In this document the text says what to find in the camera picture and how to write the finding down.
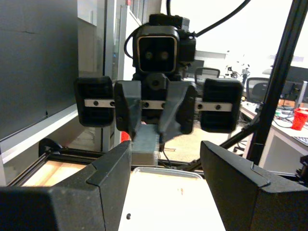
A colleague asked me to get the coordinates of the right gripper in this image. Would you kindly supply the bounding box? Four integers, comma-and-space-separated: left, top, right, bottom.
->
74, 73, 244, 145

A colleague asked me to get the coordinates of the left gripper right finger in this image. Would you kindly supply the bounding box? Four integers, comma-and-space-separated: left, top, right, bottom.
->
200, 141, 308, 231

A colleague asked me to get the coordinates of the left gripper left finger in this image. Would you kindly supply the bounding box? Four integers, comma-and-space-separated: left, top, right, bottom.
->
0, 141, 132, 231

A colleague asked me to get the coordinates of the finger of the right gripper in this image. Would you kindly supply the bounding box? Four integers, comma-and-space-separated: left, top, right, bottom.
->
114, 80, 142, 142

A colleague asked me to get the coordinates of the black office chair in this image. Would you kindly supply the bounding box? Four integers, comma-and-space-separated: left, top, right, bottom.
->
193, 67, 221, 85
244, 77, 270, 103

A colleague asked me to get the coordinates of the white ribbed block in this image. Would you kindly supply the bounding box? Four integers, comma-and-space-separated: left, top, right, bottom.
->
131, 124, 160, 167

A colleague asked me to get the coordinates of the clear plastic container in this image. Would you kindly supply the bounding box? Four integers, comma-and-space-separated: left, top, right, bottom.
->
131, 167, 205, 181

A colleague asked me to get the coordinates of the white office desk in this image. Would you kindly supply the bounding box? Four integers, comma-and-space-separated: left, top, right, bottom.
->
240, 100, 308, 174

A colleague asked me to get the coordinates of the white task board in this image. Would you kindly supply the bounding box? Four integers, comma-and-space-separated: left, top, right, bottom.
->
117, 178, 227, 231

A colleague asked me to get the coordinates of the red cup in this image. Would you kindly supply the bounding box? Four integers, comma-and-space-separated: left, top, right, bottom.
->
290, 107, 308, 131

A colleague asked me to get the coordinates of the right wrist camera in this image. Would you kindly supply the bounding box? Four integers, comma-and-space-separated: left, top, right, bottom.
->
133, 25, 180, 74

